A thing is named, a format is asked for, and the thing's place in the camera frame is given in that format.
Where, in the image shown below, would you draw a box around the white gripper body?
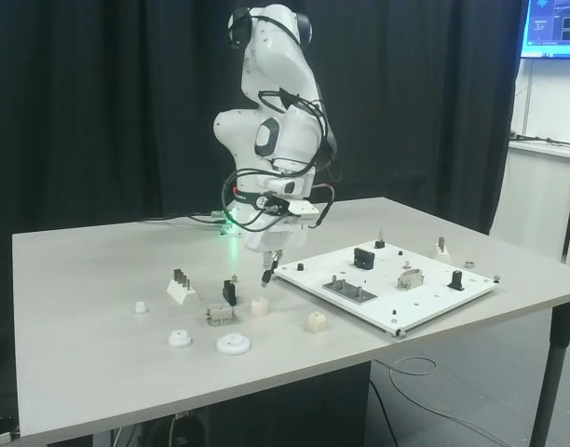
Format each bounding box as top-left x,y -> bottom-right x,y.
245,224 -> 307,256

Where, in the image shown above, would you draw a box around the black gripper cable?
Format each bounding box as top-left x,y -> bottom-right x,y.
222,166 -> 324,233

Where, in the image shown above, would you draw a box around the blue screen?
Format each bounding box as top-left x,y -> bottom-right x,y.
521,0 -> 570,61

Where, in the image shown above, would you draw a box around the white square peg holder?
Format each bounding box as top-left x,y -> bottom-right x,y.
166,278 -> 200,305

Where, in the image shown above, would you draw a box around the metal waterproof plug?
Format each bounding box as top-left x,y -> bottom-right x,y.
203,304 -> 236,327

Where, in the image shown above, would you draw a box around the black cable at arm foot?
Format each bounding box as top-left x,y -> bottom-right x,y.
143,211 -> 231,230

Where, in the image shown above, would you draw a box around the grey floor cable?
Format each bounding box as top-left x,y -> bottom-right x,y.
387,356 -> 538,447

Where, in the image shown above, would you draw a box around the white task board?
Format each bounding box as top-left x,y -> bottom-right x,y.
271,237 -> 501,337

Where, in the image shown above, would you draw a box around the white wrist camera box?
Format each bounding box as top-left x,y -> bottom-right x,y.
265,179 -> 310,196

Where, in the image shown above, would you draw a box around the white cabinet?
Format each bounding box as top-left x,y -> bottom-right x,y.
492,137 -> 570,270

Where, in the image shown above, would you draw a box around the black cables on cabinet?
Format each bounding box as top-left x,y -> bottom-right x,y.
509,132 -> 570,151

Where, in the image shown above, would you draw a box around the dark grey table leg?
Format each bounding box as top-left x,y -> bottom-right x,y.
530,307 -> 570,447

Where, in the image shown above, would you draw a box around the white medium gear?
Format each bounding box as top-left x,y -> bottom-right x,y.
167,329 -> 193,349

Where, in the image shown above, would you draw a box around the white large gear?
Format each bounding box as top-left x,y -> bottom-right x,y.
215,333 -> 251,357

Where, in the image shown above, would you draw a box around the black curtain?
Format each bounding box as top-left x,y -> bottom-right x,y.
0,0 -> 523,406

